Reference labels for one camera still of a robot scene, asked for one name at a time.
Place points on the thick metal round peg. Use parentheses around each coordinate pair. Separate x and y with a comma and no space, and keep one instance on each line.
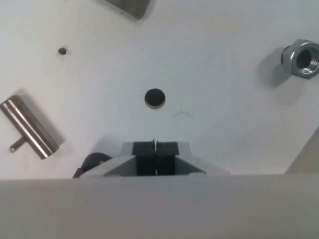
(32,127)

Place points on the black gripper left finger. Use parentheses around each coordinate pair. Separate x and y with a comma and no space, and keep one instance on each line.
(143,154)

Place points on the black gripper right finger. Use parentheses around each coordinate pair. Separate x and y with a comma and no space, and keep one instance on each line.
(167,154)

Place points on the metal square peg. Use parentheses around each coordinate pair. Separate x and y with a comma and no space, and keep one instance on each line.
(132,6)

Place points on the thin metal round peg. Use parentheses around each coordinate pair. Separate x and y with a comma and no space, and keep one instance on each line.
(17,145)

